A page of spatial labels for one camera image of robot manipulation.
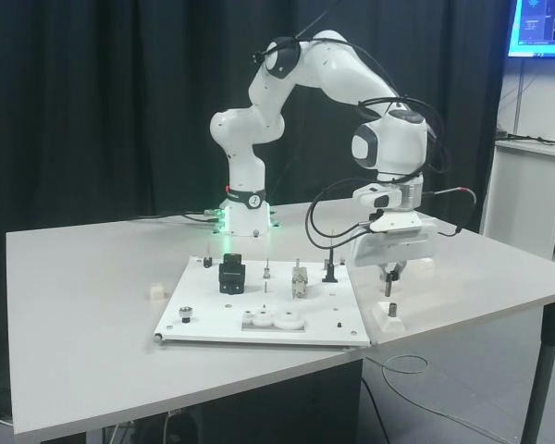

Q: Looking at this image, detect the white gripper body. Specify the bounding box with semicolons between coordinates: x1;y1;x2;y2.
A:
350;220;438;270

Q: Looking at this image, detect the white peg holder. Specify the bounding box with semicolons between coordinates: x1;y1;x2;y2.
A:
372;300;406;334

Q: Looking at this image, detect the black upright connector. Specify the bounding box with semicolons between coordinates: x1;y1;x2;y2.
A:
321;247;339;284

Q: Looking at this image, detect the silver metal connector block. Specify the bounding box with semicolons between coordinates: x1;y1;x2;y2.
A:
290;257;309;301

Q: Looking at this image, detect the white large gear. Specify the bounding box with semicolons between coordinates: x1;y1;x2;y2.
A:
271;310;302;331

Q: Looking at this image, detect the white cabinet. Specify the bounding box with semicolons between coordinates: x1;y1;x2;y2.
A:
479;137;555;269

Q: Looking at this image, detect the black D-SUB plug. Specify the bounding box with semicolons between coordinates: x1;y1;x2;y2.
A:
217;252;248;296

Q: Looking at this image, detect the dark table leg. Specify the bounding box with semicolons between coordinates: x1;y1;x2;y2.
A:
521;295;555;444

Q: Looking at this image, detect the white task board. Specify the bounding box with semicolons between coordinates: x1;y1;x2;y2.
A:
153;253;374;349

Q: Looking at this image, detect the blue screen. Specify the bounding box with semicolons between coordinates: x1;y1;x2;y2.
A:
506;0;555;59

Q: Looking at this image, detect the black curtain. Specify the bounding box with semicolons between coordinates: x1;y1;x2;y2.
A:
0;0;514;403

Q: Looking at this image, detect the grey table leg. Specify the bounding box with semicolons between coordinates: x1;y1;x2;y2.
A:
85;413;106;444

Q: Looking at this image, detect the black cable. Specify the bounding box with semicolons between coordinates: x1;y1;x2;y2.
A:
494;130;555;150
252;13;450;184
138;208;226;228
304;171;426;261

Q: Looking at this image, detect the thin grey cable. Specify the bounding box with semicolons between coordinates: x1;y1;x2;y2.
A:
381;353;450;444

